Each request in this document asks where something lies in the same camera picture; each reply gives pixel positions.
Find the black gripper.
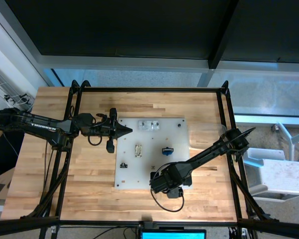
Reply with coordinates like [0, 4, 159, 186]
[149, 169, 184, 195]
[102, 108, 133, 153]

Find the clear acrylic block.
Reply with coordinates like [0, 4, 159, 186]
[138, 119, 161, 132]

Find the white board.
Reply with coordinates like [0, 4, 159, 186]
[114, 117, 193, 190]

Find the blue and black connector socket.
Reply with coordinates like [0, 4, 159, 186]
[161, 146, 174, 157]

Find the screen with blue edge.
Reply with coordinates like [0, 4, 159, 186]
[139, 229, 207, 239]

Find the clear plastic tub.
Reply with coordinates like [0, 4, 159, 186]
[187, 122, 228, 151]

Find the white plastic step stool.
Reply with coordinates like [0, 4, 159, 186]
[243, 146, 299, 203]

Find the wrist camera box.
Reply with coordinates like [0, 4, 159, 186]
[167, 187, 184, 199]

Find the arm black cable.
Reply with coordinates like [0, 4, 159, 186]
[87, 133, 102, 146]
[150, 189, 185, 213]

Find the small black table camera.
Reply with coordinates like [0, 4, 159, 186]
[139, 216, 157, 229]

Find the black metal frame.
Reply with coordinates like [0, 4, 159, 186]
[0, 79, 299, 239]

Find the grey partition frame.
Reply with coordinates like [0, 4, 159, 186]
[0, 0, 299, 87]

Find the black wall post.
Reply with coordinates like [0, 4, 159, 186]
[208, 0, 240, 70]

